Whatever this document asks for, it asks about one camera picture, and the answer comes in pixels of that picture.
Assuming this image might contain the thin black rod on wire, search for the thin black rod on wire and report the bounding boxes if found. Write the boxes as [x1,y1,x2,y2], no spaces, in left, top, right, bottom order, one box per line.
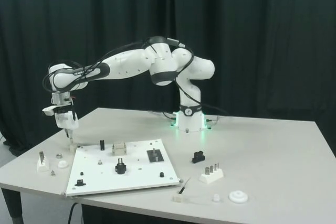
[68,95,78,122]

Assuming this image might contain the black table cable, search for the black table cable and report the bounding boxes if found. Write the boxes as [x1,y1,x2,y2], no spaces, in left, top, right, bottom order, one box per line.
[148,110,176,120]

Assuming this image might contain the white single-slot plug holder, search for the white single-slot plug holder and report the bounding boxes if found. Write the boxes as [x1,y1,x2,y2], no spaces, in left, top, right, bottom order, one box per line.
[36,159,51,174]

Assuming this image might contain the white four-hole peg holder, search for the white four-hole peg holder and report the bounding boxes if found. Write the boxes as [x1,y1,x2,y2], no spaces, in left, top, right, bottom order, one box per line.
[198,169,224,184]

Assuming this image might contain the black elbow cable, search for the black elbow cable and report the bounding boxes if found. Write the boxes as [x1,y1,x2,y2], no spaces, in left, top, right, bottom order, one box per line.
[143,36,203,104]

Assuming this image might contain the grey table cable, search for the grey table cable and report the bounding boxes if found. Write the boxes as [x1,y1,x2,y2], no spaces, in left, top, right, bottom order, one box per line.
[204,114,229,124]

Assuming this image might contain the black forearm cable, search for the black forearm cable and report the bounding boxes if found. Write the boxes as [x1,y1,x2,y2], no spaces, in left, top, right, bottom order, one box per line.
[43,50,148,95]

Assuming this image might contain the black D-SUB plug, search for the black D-SUB plug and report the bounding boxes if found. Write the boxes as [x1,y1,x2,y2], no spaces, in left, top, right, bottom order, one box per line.
[191,151,206,164]

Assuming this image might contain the dark table leg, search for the dark table leg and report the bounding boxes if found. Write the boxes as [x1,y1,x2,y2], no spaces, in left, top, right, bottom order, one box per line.
[2,187,25,224]

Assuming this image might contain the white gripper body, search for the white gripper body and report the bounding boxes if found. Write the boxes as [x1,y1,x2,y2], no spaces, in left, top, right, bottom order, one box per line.
[54,111,79,131]

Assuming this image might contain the black floor cable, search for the black floor cable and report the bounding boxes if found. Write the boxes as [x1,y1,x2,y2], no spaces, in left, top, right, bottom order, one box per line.
[68,202,80,224]

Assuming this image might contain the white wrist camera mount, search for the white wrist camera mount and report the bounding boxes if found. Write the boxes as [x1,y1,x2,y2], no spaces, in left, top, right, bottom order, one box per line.
[43,105,57,116]

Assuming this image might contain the black curtain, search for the black curtain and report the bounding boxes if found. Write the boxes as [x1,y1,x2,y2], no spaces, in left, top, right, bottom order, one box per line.
[0,0,336,149]

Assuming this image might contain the white task board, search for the white task board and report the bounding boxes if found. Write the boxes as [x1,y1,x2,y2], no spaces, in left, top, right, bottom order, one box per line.
[64,138,182,198]

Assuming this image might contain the thin black pointed plug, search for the thin black pointed plug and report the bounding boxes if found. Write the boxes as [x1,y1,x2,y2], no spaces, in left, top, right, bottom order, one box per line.
[179,177,192,194]

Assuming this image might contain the white large gear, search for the white large gear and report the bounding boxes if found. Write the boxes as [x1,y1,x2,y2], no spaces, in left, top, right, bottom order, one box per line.
[229,190,249,204]

